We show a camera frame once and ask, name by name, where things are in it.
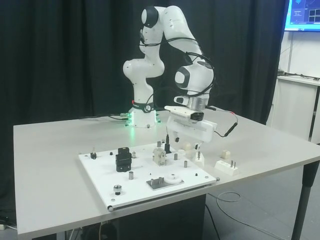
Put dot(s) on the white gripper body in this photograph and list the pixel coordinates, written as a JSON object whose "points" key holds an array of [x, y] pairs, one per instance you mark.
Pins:
{"points": [[192, 128]]}

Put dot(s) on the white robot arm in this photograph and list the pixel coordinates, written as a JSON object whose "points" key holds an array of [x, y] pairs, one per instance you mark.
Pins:
{"points": [[180, 50]]}

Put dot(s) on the white large gear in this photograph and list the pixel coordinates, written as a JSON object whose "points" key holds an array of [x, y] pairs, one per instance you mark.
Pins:
{"points": [[174, 179]]}

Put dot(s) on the thin black hanging probe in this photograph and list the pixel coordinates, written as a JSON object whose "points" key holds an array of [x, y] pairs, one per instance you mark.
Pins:
{"points": [[167, 143]]}

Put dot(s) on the small white peg holder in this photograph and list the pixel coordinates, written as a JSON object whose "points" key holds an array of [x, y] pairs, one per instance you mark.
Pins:
{"points": [[200, 160]]}

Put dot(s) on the small cream block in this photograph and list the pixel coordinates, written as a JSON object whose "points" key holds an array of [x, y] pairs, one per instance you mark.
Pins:
{"points": [[225, 154]]}

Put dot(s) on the long white peg holder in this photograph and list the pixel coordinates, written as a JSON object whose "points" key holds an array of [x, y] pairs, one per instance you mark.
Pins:
{"points": [[226, 168]]}

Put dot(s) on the black D-SUB plug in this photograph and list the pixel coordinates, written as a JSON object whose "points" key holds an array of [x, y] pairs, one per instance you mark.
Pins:
{"points": [[123, 160]]}

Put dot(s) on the white task board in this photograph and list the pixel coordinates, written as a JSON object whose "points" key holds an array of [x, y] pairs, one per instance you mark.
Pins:
{"points": [[140, 185]]}

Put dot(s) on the metal bolt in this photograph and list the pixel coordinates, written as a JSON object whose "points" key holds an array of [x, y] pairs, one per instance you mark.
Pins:
{"points": [[117, 190]]}

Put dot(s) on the black box under table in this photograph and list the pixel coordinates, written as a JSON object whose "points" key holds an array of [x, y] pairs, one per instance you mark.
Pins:
{"points": [[160, 222]]}

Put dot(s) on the small black plug with pin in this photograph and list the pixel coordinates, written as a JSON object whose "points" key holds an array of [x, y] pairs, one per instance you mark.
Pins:
{"points": [[93, 155]]}

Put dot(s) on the white cabinet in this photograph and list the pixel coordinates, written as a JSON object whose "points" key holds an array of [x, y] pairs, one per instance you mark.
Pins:
{"points": [[297, 107]]}

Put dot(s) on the dark table leg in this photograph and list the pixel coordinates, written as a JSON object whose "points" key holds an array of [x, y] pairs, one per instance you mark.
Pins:
{"points": [[303, 200]]}

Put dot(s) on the black curtain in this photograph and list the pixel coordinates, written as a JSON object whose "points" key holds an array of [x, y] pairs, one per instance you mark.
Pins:
{"points": [[62, 55]]}

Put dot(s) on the blue screen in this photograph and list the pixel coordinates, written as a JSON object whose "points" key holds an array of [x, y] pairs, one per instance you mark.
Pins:
{"points": [[303, 13]]}

